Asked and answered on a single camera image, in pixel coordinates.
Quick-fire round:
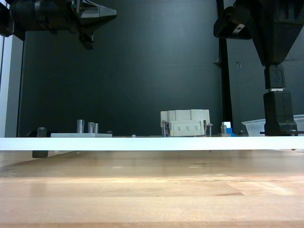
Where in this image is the black USB plug with cable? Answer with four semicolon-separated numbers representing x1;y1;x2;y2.
264;64;285;92

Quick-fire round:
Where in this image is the black USB socket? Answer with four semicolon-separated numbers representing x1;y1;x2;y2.
260;90;300;136

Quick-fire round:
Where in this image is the small blue white connector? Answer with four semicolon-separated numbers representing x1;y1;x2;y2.
224;121;235;137

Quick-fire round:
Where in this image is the beige multi-pin connector housing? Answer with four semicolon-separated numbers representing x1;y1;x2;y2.
160;109;214;138

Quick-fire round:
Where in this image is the clear plastic tub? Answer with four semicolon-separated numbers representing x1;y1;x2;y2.
241;114;304;137

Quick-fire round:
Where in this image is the grey metal plate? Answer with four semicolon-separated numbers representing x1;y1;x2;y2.
50;132;113;138

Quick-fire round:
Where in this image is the black threaded corner screw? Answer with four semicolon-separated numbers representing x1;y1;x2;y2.
32;126;48;159

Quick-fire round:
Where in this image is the white task board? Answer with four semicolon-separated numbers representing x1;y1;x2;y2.
0;136;304;152

